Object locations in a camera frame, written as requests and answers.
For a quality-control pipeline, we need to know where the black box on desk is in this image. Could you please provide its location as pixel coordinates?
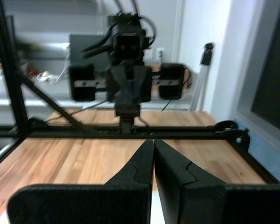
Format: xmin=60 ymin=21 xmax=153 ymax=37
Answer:
xmin=69 ymin=34 xmax=114 ymax=70

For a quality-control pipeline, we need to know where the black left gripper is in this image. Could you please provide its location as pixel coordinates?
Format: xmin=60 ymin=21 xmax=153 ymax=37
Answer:
xmin=69 ymin=63 xmax=185 ymax=105

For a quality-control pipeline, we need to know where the dark grey-framed window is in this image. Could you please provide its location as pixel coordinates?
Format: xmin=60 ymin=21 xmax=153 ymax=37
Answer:
xmin=233 ymin=0 xmax=280 ymax=143

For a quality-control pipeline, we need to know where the grey desk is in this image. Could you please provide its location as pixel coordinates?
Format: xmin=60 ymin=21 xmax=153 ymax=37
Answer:
xmin=0 ymin=42 xmax=84 ymax=112

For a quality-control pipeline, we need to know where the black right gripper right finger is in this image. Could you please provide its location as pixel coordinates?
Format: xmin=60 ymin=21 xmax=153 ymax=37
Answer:
xmin=154 ymin=139 xmax=280 ymax=224

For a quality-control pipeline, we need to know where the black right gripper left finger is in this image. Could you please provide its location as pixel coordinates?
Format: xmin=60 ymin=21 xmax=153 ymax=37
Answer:
xmin=7 ymin=139 xmax=154 ymax=224

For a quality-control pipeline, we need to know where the tripod with black head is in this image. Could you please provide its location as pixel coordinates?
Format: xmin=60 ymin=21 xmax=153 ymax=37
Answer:
xmin=190 ymin=42 xmax=215 ymax=112

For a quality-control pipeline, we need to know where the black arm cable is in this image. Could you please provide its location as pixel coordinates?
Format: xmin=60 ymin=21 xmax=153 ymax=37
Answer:
xmin=139 ymin=15 xmax=157 ymax=46
xmin=81 ymin=23 xmax=115 ymax=59

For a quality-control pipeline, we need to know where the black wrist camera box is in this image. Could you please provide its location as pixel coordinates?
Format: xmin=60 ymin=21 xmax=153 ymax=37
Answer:
xmin=112 ymin=32 xmax=147 ymax=64

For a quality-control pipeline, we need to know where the black frame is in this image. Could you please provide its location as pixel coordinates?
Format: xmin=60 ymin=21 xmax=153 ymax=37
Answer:
xmin=0 ymin=0 xmax=280 ymax=187

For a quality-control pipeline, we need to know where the white cable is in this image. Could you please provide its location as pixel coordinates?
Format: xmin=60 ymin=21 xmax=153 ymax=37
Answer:
xmin=36 ymin=45 xmax=72 ymax=85

